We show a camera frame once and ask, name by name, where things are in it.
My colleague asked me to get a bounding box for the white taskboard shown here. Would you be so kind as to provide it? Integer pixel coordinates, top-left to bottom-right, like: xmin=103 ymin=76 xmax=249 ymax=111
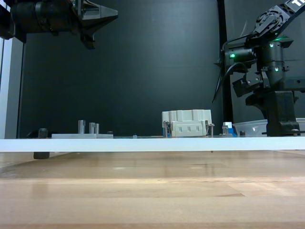
xmin=0 ymin=137 xmax=305 ymax=153

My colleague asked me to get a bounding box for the black connector socket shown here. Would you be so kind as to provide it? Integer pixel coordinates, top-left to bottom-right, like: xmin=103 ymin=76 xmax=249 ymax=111
xmin=263 ymin=92 xmax=305 ymax=137

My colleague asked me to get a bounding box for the clear plastic tub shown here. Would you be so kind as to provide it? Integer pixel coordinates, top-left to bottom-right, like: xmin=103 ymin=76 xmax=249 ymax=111
xmin=232 ymin=118 xmax=305 ymax=138

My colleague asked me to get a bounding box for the small blue clamp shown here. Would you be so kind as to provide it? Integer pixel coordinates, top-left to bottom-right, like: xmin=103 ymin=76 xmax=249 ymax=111
xmin=223 ymin=121 xmax=238 ymax=137

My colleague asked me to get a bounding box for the beige connector housing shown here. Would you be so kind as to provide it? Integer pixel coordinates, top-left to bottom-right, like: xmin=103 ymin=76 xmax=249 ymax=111
xmin=161 ymin=109 xmax=215 ymax=138

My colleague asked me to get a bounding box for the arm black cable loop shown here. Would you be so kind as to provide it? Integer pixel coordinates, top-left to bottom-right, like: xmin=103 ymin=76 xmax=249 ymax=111
xmin=212 ymin=62 xmax=248 ymax=104

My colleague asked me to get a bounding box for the black metal frame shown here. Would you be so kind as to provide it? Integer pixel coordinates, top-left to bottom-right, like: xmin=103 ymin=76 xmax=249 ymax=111
xmin=215 ymin=0 xmax=235 ymax=125

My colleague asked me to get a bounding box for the grey metal base plate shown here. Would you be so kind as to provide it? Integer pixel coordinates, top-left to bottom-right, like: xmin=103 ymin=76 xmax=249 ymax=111
xmin=51 ymin=133 xmax=114 ymax=139

